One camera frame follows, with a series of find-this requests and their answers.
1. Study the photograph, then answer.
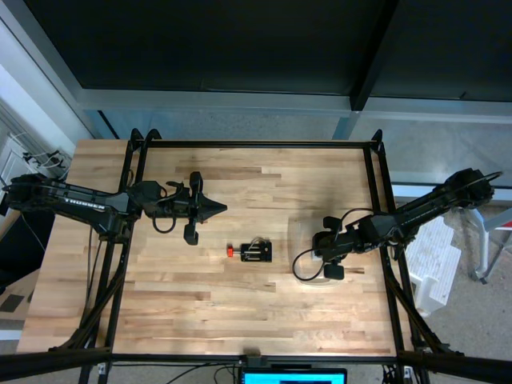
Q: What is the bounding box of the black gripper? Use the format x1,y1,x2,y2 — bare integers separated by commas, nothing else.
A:
310,215,363,281
153,170,228,246

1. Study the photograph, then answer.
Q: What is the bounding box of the clear plastic tub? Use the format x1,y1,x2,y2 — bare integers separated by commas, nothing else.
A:
288,218,342,287

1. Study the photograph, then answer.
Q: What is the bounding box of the black clamp with red knob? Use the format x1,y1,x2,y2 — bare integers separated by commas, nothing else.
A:
226,238,274,264

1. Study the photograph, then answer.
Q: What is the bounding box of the blue laptop screen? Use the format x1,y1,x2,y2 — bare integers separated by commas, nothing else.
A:
239,368,348,384

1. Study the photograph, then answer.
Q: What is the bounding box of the grey metal stand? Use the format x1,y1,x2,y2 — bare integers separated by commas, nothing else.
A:
451,206,512,286

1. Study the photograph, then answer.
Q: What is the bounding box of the white power strip with plugs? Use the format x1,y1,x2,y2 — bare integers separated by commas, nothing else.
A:
19,148,69,171

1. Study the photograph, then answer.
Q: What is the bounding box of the cardboard box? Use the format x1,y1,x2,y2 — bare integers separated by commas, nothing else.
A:
0,268,41,342

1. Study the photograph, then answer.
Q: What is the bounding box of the black cable loop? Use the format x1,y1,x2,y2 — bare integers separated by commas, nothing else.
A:
151,214,178,234
292,246,335,282

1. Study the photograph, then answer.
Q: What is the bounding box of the black cable arc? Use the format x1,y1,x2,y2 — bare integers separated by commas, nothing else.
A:
338,206,377,233

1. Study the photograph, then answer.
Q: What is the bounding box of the black aluminium frame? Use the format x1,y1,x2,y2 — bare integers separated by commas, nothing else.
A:
0,127,512,384

